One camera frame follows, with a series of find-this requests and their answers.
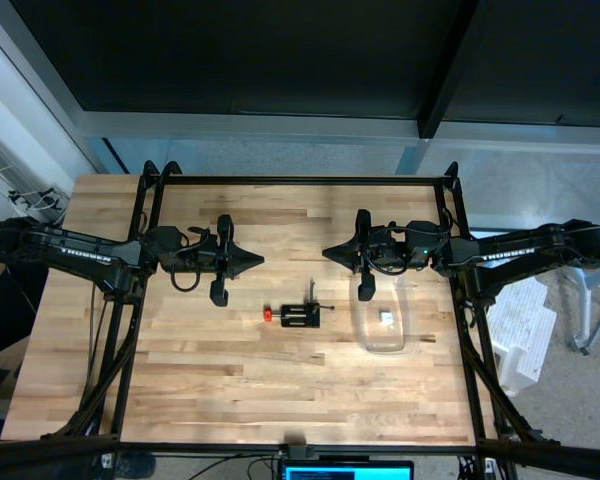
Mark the black vise with red knob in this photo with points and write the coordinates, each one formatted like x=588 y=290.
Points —
x=300 y=316

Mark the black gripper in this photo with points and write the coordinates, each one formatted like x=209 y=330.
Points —
x=366 y=287
x=223 y=290

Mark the laptop screen with blue edge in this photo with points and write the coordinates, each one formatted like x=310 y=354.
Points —
x=345 y=471

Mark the black metal frame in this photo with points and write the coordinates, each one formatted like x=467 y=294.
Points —
x=300 y=179

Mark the grey metal stand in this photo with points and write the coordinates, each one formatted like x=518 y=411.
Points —
x=582 y=310

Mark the small white block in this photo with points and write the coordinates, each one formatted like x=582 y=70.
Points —
x=386 y=317

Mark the clear plastic tub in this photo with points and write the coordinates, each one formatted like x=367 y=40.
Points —
x=410 y=340

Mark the white foam packing block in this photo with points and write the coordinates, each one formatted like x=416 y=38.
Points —
x=522 y=330

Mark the black table level camera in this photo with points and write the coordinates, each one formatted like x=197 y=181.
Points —
x=298 y=450

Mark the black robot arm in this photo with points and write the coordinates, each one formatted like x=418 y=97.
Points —
x=80 y=252
x=505 y=255

